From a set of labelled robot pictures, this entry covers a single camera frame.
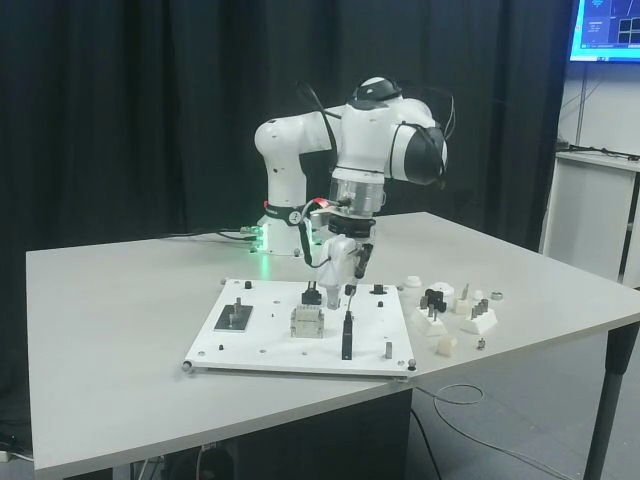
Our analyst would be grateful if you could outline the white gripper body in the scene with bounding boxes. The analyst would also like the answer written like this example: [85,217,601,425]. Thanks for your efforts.
[318,236,354,290]

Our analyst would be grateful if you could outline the black D-SUB plug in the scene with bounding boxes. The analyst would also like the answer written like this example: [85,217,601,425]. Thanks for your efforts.
[421,286,447,312]

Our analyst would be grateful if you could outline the white holder for D-SUB plug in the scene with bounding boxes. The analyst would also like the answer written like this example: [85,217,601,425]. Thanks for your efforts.
[410,303,450,338]

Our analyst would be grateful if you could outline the black Ethernet plug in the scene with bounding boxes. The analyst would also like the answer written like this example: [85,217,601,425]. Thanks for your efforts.
[300,281,325,307]

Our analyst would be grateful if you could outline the white task board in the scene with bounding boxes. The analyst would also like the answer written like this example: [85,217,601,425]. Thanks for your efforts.
[182,277,419,384]

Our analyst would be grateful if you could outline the small white holder with peg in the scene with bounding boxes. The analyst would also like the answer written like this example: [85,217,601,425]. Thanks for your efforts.
[452,282,474,315]

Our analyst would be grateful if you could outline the white holder with metal pegs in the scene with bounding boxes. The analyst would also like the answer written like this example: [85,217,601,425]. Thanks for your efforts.
[458,298,500,335]

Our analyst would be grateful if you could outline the black curtain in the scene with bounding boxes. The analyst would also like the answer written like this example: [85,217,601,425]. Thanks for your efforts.
[0,0,572,444]

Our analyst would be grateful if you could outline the white cabinet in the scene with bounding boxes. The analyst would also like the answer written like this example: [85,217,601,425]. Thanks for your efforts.
[541,148,640,290]

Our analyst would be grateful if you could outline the dark table leg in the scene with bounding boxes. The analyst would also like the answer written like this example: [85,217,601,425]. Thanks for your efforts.
[583,323,632,480]

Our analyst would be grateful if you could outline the blue screen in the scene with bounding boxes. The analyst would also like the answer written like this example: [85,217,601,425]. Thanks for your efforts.
[568,0,640,65]

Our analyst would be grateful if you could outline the black USB plug with cable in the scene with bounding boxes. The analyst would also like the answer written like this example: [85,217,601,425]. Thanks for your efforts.
[340,292,357,362]

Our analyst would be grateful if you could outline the black cables at arm foot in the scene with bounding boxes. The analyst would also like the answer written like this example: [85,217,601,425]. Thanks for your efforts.
[169,227,262,247]

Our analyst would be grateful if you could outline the grey floor cable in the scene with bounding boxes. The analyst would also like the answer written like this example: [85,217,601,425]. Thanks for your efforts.
[410,383,589,480]

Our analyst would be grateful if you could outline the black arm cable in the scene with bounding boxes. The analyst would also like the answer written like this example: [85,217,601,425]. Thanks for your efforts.
[293,81,457,192]

